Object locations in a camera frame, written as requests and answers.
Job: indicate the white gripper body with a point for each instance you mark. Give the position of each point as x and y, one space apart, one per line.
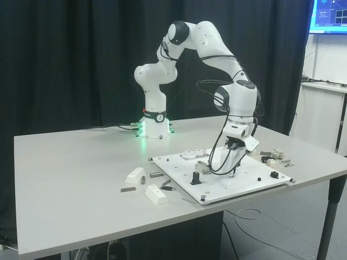
230 161

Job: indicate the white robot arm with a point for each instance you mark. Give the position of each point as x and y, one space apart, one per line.
151 81

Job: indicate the flat white mounting plate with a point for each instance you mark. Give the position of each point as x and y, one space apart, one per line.
252 143

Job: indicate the white medium gear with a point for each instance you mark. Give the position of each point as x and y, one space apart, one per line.
200 152

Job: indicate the white task board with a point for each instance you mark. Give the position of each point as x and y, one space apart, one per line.
217 189

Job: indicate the small white cube holder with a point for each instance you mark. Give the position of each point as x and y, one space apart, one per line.
271 161

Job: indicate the white large gear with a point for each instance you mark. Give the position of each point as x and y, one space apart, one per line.
189 155

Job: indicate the flat metal square peg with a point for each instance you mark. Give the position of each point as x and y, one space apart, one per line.
288 164

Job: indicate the thin metal round peg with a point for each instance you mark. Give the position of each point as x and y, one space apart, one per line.
166 181

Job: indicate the black USB plug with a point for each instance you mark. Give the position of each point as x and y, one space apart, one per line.
166 187

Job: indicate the white peg holder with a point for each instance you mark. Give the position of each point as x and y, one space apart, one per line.
134 174
155 192

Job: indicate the dark metal square peg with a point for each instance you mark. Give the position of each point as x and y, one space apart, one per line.
127 189

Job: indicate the black table leg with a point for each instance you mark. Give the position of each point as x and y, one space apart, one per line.
330 211

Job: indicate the blue screen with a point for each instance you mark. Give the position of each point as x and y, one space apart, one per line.
329 16

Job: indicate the black curtain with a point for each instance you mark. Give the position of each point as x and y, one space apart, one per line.
67 54

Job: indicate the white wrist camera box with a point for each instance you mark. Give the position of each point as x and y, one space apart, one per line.
237 131

